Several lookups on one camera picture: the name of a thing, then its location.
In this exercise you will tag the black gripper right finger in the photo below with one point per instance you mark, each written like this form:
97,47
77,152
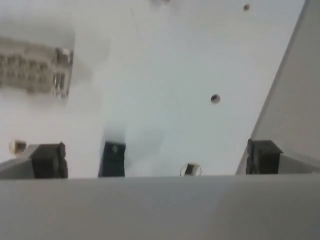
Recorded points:
265,160

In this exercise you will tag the white task board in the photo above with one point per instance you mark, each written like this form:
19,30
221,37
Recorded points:
162,75

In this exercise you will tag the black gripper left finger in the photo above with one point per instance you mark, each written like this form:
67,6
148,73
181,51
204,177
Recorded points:
47,162

